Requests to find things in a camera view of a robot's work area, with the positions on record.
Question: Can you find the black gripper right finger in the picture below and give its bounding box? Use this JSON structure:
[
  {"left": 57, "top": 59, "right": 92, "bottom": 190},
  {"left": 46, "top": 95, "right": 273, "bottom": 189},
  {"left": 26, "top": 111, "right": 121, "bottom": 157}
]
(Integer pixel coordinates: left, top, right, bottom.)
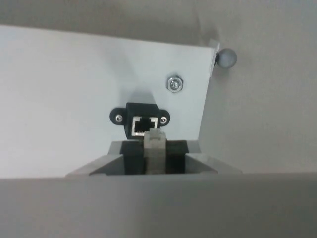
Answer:
[{"left": 163, "top": 139, "right": 242, "bottom": 175}]

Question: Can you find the white task board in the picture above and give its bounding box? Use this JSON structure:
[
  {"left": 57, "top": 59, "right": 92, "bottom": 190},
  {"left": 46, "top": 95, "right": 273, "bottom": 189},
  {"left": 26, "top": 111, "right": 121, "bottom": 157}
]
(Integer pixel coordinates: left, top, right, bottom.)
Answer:
[{"left": 0, "top": 24, "right": 238, "bottom": 179}]

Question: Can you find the grey Ethernet plug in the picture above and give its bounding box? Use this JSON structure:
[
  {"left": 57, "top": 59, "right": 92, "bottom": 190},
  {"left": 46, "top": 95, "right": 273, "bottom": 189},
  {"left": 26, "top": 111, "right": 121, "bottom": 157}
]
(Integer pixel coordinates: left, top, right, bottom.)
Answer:
[{"left": 143, "top": 127, "right": 166, "bottom": 175}]

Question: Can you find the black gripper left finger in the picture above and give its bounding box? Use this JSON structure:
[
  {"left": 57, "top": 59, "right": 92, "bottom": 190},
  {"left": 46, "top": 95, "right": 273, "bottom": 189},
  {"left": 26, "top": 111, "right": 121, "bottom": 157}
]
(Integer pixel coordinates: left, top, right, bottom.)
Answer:
[{"left": 65, "top": 140, "right": 146, "bottom": 177}]

